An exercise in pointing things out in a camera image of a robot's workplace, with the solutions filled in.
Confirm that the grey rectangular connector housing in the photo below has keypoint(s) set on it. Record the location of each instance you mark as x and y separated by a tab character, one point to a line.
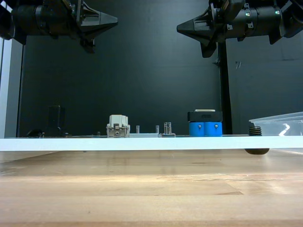
117	125

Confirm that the small grey standoff post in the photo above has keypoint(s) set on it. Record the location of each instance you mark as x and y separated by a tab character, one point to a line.
157	129
137	129

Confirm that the grey aluminium window frame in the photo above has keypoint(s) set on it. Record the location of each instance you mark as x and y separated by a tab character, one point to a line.
10	94

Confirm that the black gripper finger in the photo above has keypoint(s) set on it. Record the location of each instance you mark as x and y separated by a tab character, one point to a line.
94	30
106	19
196	24
201	36

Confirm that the black vertical wall pillar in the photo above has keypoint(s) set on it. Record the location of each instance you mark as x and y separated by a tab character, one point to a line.
225	94

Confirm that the blue and black D-sub connector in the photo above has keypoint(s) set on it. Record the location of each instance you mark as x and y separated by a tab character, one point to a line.
204	128

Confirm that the white mounting board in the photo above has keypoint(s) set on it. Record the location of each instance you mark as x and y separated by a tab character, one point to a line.
151	144

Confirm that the clear plastic tub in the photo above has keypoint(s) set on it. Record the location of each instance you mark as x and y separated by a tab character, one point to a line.
279	125

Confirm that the black M12 threaded bolt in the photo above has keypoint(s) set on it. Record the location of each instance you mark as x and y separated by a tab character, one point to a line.
254	131

